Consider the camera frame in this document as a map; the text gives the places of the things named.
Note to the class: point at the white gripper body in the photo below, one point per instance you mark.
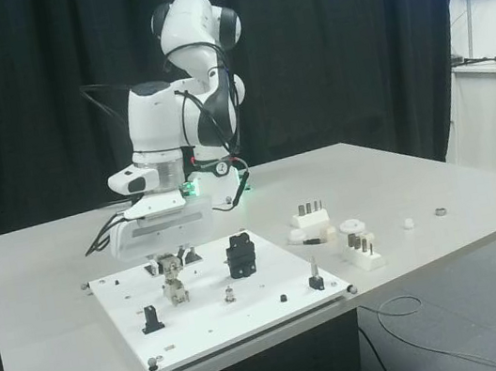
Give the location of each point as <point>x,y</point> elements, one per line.
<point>166,235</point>

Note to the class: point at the beige metal waterproof plug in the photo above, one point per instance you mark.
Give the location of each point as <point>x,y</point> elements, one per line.
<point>171,269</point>

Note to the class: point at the black D-SUB plug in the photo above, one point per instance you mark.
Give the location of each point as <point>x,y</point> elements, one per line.
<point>241,258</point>

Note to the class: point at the metal BNC plug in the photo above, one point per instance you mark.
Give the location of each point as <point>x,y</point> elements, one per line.
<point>229,293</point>

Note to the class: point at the white task board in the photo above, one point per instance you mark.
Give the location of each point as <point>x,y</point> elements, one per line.
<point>215,329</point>

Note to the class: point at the large metal round peg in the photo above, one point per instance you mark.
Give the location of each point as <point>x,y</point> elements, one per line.
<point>301,210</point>

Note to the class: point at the white round peg holder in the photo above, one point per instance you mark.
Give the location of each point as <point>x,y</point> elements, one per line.
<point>308,220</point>

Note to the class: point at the slim metal plug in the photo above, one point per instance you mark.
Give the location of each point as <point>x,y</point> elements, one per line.
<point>315,268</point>

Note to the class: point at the medium metal round peg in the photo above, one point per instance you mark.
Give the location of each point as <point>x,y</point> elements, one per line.
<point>309,208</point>

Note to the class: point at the small metal round peg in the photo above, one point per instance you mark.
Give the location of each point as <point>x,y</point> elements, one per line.
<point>315,207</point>

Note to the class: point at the small white plug holder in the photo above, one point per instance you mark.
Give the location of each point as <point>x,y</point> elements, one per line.
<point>369,238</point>
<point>328,234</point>

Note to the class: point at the large metal square peg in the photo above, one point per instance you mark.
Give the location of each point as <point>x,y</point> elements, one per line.
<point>351,241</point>

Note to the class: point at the white large gear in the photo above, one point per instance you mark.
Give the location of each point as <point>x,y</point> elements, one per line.
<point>351,226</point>

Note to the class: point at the medium metal square peg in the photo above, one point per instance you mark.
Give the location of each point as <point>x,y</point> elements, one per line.
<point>359,243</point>

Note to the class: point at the white square peg holder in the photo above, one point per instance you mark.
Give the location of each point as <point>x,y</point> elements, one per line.
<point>363,261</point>

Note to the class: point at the thin metal square peg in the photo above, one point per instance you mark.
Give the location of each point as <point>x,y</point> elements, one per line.
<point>370,249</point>

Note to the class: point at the black curtain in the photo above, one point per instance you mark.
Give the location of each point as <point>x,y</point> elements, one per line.
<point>22,90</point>

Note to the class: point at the white small gear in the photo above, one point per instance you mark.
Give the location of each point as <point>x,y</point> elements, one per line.
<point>408,225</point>

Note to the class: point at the small metal nut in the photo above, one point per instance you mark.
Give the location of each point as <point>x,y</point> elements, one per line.
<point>439,212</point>

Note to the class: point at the white cabinet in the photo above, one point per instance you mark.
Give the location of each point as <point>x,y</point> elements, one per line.
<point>495,125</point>

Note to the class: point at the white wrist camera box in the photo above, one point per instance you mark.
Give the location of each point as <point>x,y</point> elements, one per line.
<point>133,181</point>

